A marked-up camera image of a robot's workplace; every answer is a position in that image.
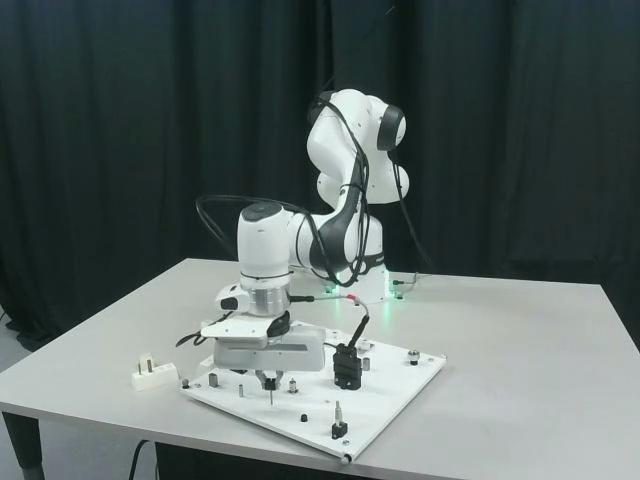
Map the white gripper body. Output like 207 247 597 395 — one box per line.
213 326 336 374

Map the white task board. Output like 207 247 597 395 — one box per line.
178 341 448 464

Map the black D-SUB plug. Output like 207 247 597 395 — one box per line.
332 342 363 391

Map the flat white mounting plate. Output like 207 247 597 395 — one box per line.
199 318 270 348

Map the metal shaft on black base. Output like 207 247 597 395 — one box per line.
330 399 349 441

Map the small white box, dark window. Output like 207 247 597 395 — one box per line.
215 283 248 315

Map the white holder with square holes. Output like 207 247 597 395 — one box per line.
130 360 179 392

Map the black table leg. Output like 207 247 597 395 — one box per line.
0 411 40 480

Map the black curtain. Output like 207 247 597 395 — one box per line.
0 0 640 346

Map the thin black rod on wire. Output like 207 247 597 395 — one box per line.
351 313 372 347

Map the black cable under table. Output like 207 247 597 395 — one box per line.
130 438 154 480

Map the black hanging cable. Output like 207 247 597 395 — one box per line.
388 147 437 275

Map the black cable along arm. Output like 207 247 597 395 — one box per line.
308 92 374 289

